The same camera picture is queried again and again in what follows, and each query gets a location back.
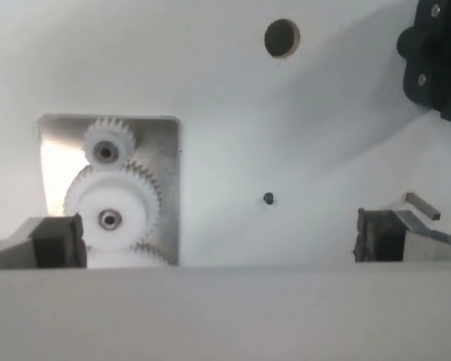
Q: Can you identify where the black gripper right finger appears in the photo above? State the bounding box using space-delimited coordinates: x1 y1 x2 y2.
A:
351 206 451 263

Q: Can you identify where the white large gear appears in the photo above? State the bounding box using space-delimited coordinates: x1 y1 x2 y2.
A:
62 162 163 253

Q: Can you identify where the white task board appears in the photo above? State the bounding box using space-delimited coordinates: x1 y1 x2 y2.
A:
0 0 451 270

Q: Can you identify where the small metal square rod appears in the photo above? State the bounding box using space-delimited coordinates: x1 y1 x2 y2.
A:
404 191 442 220

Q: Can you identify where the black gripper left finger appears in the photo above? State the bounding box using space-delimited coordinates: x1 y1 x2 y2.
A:
0 212 88 270

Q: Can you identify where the white medium gear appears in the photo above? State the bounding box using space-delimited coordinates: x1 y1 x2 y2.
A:
88 240 180 268

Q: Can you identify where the white small gear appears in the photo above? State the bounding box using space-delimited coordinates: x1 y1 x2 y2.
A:
83 117 138 174

